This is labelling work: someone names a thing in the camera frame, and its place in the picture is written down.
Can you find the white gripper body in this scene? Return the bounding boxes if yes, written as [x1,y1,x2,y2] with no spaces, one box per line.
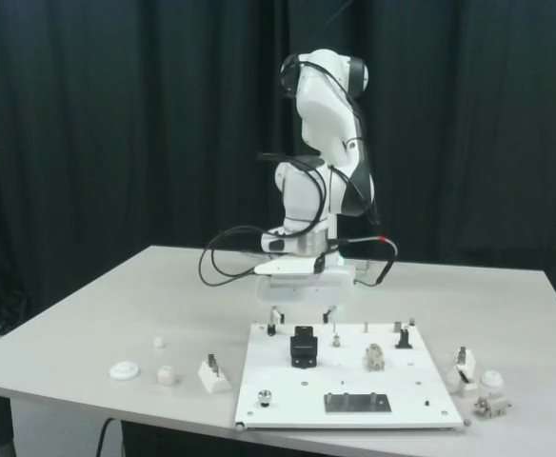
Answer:
[254,268,356,307]

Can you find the white square peg holder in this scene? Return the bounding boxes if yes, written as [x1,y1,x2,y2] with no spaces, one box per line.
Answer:
[196,359,232,395]

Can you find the black D-SUB plug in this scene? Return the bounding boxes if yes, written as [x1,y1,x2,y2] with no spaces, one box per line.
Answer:
[289,326,320,370]

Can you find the white task board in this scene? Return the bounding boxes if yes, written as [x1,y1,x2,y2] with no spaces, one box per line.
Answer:
[233,322,467,421]

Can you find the small white holder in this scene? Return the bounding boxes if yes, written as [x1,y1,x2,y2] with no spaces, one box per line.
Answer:
[156,365,181,387]

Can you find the white plug holder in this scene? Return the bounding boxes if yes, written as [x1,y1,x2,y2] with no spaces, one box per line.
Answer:
[452,347,478,397]

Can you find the white large gear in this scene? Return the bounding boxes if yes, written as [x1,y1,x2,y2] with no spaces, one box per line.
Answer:
[109,361,139,383]

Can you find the white medium gear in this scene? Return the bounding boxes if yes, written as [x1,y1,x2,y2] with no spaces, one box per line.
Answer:
[479,370,506,394]

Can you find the grey waterproof plug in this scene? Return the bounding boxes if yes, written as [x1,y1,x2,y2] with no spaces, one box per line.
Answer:
[471,392,513,421]

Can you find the black curtain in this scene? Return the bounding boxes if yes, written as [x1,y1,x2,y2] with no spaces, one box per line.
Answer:
[0,0,556,337]

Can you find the looped black cable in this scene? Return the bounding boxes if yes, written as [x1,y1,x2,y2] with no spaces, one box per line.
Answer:
[198,227,272,288]

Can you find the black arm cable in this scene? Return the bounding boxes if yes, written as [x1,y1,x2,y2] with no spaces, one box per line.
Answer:
[280,50,384,229]

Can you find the black cable under table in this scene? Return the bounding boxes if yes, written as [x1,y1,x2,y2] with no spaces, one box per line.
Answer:
[96,417,118,457]

